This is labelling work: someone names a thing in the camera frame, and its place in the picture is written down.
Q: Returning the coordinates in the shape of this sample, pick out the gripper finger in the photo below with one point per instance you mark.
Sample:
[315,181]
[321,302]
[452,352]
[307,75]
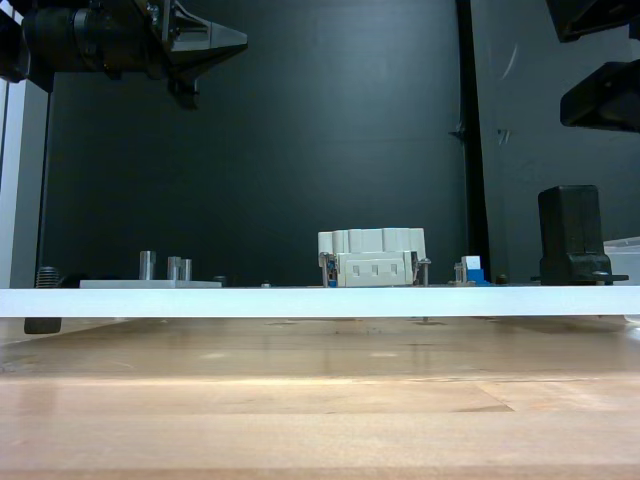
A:
[225,40]

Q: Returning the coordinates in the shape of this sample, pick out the black socket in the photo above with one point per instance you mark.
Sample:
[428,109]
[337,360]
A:
[570,235]

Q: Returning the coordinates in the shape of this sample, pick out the clear plastic tub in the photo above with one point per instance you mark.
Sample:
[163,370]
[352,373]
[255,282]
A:
[625,252]

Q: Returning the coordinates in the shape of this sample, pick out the small blue white connector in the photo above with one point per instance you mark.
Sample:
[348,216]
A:
[474,272]

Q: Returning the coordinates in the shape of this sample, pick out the small silver connector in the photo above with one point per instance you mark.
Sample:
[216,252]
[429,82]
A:
[458,274]

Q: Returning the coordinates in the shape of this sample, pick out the silver metal peg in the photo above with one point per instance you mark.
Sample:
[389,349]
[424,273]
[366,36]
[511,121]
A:
[173,270]
[147,265]
[186,271]

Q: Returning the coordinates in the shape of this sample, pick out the grey metal plate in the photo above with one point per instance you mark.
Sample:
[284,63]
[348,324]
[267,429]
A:
[150,284]

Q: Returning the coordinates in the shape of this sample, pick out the blue clamp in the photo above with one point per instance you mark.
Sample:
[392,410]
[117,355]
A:
[332,280]

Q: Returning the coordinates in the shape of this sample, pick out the white task board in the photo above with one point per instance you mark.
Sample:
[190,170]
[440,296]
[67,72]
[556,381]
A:
[320,302]

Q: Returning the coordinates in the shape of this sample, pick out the black rubber foot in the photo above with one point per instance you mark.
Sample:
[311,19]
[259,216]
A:
[42,326]

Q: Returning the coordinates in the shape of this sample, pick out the black metal frame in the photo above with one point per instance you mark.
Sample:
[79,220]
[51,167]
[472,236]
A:
[472,150]

